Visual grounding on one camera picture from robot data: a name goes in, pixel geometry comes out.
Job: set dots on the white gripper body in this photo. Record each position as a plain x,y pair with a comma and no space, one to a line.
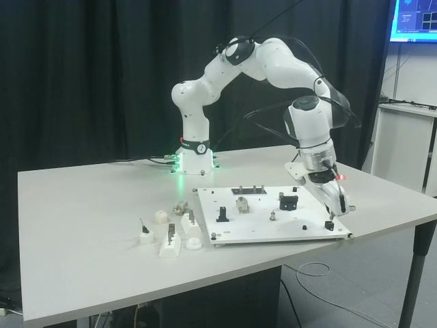
333,198

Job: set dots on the small Ethernet plug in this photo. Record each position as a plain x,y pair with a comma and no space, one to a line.
331,215

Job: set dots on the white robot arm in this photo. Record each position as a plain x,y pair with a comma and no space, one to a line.
273,63

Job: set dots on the white flat mounting plate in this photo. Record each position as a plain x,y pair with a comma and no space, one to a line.
295,170

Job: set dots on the white task board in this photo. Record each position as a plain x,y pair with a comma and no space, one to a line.
266,222

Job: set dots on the white cabinet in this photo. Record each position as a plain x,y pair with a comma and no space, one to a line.
403,147

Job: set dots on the dark grey table leg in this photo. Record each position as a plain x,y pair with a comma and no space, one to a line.
414,273

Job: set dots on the short metal square peg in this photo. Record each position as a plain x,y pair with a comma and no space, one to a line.
192,217

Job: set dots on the small white peg holder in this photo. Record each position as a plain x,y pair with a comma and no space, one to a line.
189,228

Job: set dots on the white medium gear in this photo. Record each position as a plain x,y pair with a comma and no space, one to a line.
193,243

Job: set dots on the small metal plug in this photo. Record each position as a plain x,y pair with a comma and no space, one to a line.
180,208

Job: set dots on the tall metal square peg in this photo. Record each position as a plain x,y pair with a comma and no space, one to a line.
171,234

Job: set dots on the large white peg holder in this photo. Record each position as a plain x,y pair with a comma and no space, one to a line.
169,251

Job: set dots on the thin black bolt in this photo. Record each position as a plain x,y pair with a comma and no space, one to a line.
144,229

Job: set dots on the white round holder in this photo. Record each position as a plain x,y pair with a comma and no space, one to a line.
145,238

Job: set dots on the blue monitor screen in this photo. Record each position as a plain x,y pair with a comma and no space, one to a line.
416,20

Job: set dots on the black curtains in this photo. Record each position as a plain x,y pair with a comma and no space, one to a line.
68,85

